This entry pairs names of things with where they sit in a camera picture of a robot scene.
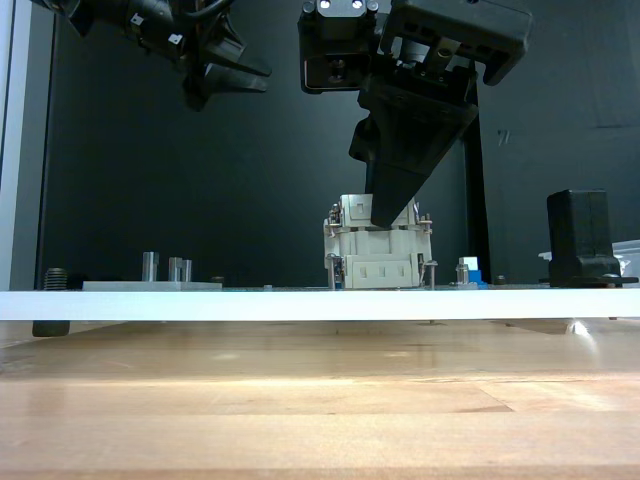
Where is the beige HAN10E connector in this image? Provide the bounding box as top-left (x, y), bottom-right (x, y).
top-left (325, 193), bottom-right (434, 235)

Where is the beige hub socket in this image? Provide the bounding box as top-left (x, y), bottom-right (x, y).
top-left (323, 228), bottom-right (440, 290)

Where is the blue white terminal connector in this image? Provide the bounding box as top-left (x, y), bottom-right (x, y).
top-left (458, 255), bottom-right (489, 288)

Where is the black connector housing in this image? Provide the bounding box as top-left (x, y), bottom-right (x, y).
top-left (546, 188), bottom-right (640, 288)

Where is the white board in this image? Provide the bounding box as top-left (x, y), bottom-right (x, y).
top-left (0, 288), bottom-right (640, 322)

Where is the grey metal plate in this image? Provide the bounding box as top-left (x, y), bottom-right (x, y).
top-left (82, 279), bottom-right (224, 291)

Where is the grey threaded screw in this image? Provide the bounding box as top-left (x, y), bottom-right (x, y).
top-left (44, 266), bottom-right (69, 291)

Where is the black rubber foot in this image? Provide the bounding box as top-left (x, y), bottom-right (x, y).
top-left (32, 319), bottom-right (71, 338)

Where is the black cable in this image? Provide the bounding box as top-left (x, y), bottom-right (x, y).
top-left (174, 0), bottom-right (236, 24)

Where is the black wall post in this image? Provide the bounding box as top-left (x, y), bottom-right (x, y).
top-left (452, 64), bottom-right (494, 287)

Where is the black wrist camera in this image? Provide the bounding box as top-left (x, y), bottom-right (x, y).
top-left (297, 0), bottom-right (382, 96)

